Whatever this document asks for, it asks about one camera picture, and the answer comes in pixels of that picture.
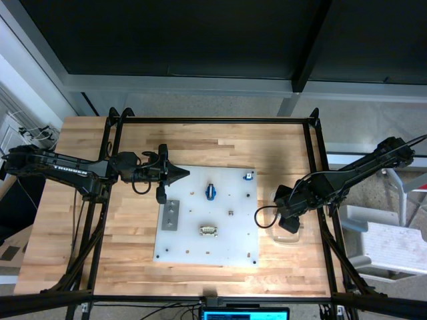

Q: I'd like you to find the white metal tube stand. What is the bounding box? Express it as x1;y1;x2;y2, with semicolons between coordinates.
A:
375;165;427;231

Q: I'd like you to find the black overhead post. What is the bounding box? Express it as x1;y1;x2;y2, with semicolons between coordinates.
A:
292;0;334;93

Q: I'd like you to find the white mounting board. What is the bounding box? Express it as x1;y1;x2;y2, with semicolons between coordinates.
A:
152;163;261;268

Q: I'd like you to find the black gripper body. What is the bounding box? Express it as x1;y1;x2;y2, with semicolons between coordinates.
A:
146;143;171;205
274;185;310;236

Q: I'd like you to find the black aluminium frame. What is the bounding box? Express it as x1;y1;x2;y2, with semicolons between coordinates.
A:
0;106;427;320

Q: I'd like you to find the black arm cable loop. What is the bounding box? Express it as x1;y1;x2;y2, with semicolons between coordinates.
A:
131;173;153;196
254;205;281;229

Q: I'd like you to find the power strip with cables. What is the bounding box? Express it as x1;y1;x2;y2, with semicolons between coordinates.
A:
18;125;60;148

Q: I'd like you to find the grey metal plate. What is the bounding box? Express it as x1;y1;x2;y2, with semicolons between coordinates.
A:
161;199;181;231

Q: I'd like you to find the blue clamp with metal bar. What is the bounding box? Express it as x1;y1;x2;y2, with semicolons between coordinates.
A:
204;182;218;202

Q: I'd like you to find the clear plastic tub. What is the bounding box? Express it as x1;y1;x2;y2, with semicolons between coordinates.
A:
268;189;304;247

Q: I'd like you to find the laptop with blue screen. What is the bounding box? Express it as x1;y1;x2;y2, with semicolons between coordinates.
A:
199;306;290;320

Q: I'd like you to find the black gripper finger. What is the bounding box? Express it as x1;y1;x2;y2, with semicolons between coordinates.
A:
168;172;191;185
168;161;191;175

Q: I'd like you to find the white step stool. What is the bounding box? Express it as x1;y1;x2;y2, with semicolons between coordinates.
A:
340;203;427;284

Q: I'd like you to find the cardboard box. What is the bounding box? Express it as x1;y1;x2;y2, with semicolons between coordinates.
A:
0;225;34;267

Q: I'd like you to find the small black camera box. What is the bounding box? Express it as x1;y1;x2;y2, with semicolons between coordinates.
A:
202;289;224;307

